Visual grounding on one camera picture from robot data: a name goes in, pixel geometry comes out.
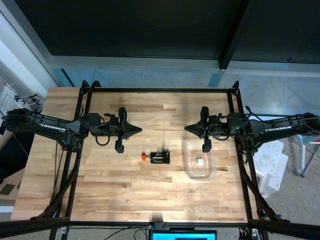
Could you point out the black vise with red knob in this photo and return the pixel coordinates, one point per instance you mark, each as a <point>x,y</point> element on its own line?
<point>160,159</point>

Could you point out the clear plastic tub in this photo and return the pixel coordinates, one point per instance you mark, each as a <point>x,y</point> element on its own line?
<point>200,175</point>

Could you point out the white foam packing block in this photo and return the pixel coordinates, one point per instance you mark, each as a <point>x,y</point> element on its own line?
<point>270,165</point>

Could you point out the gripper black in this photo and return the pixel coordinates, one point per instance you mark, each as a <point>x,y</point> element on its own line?
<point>121,145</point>
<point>206,146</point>

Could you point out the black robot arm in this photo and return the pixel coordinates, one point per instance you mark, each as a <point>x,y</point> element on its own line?
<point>50,126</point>
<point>275,128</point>

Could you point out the black aluminium frame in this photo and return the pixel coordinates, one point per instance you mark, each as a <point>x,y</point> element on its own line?
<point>160,90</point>

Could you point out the grey metal chair frame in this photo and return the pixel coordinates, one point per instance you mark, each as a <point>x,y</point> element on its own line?
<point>302,155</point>

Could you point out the laptop screen with blue edge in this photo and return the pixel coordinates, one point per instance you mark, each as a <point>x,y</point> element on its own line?
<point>182,236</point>

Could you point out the small black camera mount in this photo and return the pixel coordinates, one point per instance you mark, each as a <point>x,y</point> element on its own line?
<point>157,223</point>

